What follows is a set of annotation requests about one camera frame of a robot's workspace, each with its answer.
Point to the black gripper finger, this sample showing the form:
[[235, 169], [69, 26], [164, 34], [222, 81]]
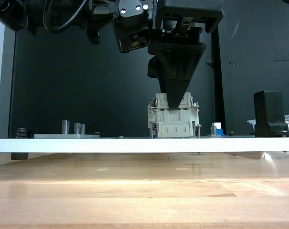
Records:
[[102, 12], [156, 69], [177, 66]]

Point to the beige HAN10E connector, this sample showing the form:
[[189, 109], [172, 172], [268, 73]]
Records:
[[186, 100]]

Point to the beige connector hub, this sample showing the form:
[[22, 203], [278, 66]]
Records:
[[175, 130]]

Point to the blue white connector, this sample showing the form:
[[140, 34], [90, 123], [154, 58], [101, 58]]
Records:
[[218, 125]]

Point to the small silver connector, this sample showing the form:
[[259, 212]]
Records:
[[213, 130]]

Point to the white board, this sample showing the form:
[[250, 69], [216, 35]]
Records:
[[134, 145]]

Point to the grey metal plate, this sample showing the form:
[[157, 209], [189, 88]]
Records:
[[63, 136]]

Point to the black threaded bolt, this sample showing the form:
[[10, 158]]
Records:
[[22, 133]]

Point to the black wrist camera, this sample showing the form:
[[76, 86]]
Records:
[[132, 35]]

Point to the black wall post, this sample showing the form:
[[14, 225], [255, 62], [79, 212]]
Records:
[[217, 95]]

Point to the steel post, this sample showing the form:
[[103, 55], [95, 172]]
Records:
[[82, 128], [77, 128], [66, 126]]

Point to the grey partition frame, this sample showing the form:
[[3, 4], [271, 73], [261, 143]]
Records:
[[1, 83]]

